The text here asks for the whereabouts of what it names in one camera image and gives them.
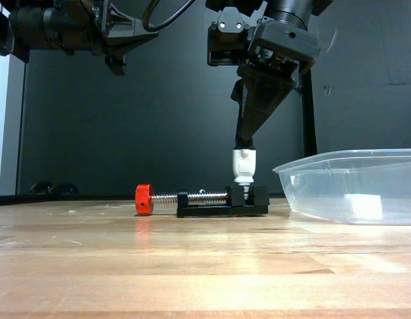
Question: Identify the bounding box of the black plug with braided cable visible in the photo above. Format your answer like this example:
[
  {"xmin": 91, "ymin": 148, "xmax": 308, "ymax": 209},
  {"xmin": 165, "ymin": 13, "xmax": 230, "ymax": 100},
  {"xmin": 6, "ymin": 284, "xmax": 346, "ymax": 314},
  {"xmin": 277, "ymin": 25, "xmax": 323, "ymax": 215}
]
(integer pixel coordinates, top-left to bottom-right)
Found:
[{"xmin": 234, "ymin": 82, "xmax": 255, "ymax": 151}]

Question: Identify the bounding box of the white power receptacle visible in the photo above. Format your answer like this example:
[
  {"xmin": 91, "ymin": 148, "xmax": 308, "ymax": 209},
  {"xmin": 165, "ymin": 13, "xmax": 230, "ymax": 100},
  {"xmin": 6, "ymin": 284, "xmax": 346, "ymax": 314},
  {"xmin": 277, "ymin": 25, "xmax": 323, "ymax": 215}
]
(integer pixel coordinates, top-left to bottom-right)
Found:
[{"xmin": 231, "ymin": 148, "xmax": 259, "ymax": 200}]

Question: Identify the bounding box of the clear plastic tub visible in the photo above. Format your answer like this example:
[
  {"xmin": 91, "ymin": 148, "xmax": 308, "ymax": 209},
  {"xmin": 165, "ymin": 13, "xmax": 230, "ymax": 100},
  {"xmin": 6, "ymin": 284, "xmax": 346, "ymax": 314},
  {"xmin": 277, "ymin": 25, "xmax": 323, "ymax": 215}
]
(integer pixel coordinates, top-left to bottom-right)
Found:
[{"xmin": 271, "ymin": 148, "xmax": 411, "ymax": 227}]

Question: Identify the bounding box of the black vise with red knob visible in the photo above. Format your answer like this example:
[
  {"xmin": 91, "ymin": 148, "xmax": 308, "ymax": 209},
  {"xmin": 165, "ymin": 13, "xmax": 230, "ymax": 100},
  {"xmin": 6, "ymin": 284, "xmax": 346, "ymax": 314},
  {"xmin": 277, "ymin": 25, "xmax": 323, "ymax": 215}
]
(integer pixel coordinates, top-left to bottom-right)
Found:
[{"xmin": 134, "ymin": 182, "xmax": 270, "ymax": 219}]

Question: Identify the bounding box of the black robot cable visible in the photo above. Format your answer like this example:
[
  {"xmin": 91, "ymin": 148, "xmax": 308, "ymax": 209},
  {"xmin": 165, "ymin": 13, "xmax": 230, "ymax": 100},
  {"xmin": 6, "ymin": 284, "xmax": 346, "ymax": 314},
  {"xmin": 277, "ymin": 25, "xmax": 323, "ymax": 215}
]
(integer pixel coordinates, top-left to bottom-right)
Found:
[{"xmin": 141, "ymin": 0, "xmax": 197, "ymax": 33}]

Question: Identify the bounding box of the black frame post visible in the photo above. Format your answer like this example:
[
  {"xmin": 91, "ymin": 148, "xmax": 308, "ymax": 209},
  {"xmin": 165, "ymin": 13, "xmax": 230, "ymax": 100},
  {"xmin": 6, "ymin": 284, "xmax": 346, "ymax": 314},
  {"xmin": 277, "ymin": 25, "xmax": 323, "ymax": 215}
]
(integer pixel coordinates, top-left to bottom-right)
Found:
[{"xmin": 297, "ymin": 71, "xmax": 319, "ymax": 159}]

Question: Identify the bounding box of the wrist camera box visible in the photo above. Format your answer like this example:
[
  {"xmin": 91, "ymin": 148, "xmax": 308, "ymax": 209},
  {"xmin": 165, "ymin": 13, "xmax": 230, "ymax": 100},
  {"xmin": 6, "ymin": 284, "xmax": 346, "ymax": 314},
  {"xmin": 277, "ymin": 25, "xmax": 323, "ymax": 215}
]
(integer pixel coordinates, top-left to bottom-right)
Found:
[{"xmin": 207, "ymin": 8, "xmax": 251, "ymax": 66}]

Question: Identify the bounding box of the black corner bracket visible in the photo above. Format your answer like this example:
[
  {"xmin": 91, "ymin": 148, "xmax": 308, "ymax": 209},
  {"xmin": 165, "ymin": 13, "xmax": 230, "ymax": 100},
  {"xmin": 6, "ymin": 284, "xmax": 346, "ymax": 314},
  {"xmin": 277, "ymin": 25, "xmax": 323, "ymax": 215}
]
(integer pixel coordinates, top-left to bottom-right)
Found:
[
  {"xmin": 51, "ymin": 181, "xmax": 79, "ymax": 194},
  {"xmin": 30, "ymin": 181, "xmax": 54, "ymax": 194}
]

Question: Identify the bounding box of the black frame rail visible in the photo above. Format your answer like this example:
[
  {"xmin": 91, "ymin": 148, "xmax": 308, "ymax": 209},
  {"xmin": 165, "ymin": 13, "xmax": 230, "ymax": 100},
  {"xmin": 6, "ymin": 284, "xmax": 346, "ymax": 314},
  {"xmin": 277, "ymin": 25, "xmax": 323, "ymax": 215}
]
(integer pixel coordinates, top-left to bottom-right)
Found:
[{"xmin": 0, "ymin": 191, "xmax": 288, "ymax": 207}]

